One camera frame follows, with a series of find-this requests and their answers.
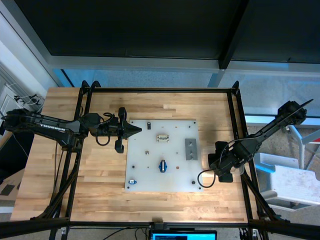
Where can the laptop screen with blue edge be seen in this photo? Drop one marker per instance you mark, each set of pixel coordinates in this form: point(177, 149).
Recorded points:
point(182, 235)

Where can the blue mount with black clamp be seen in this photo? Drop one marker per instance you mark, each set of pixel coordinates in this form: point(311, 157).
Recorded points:
point(162, 166)

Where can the small blue connector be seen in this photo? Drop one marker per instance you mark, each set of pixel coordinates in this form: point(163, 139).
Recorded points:
point(131, 181)

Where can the beige connector housing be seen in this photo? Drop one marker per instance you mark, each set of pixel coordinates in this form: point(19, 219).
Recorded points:
point(163, 138)

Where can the black aluminium table frame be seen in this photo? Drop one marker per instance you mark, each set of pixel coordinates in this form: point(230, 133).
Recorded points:
point(160, 89)

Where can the white step stool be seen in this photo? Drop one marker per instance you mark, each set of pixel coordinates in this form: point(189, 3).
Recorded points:
point(295, 185)

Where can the clear plastic tub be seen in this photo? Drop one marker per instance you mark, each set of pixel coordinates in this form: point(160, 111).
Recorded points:
point(240, 170)

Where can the small black socket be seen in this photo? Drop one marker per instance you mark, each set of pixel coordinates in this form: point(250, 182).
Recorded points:
point(149, 125)

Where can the white task board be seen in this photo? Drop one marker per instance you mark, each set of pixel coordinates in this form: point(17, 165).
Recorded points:
point(155, 180)

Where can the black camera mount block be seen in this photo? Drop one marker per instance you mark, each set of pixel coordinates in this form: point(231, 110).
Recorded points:
point(158, 225)

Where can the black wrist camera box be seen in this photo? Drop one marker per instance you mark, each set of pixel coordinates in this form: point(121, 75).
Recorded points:
point(213, 162)

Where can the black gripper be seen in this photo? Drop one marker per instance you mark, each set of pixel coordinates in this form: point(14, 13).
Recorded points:
point(121, 130)
point(226, 162)

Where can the grey metal socket block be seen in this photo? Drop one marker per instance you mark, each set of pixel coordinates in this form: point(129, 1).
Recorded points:
point(191, 148)

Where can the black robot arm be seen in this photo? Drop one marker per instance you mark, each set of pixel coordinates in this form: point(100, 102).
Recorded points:
point(50, 125)
point(262, 132)

